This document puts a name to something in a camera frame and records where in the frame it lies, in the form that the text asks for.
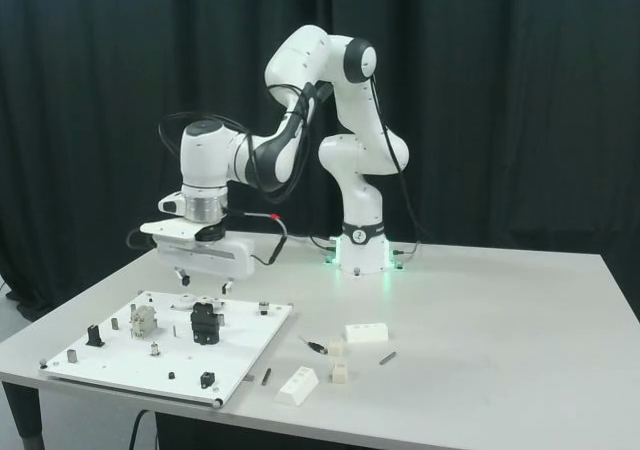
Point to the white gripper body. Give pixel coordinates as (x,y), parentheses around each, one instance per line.
(230,257)

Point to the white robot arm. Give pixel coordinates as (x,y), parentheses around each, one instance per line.
(360,205)

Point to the black D-SUB plug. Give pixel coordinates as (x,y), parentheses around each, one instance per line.
(204,325)

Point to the white medium gear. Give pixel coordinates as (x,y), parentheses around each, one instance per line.
(218,304)

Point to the white large gear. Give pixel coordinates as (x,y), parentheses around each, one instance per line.
(184,303)

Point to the metal bolt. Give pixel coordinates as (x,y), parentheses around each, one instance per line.
(263,308)

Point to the flat white mounting plate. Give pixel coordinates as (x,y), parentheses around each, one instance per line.
(165,227)

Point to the white task board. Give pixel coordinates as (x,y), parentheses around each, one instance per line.
(240,340)

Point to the beige waterproof plug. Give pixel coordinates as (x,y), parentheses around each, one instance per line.
(142,321)

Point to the metal BNC plug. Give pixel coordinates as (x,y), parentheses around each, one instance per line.
(155,350)

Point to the thin black bar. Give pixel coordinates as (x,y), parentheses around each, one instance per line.
(266,376)

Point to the white three-hole holder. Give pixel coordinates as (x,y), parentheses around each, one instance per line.
(365,333)
(296,387)

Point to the small white cube holder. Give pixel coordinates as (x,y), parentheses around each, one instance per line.
(340,372)
(336,347)

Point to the large metal square peg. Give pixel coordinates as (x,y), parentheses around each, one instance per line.
(73,356)

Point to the metal round peg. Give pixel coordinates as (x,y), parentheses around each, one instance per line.
(388,358)

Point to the black curtain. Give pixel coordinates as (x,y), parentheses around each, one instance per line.
(125,70)

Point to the black table leg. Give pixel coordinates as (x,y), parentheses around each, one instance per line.
(22,420)

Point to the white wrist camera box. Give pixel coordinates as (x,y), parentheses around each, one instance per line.
(171,205)

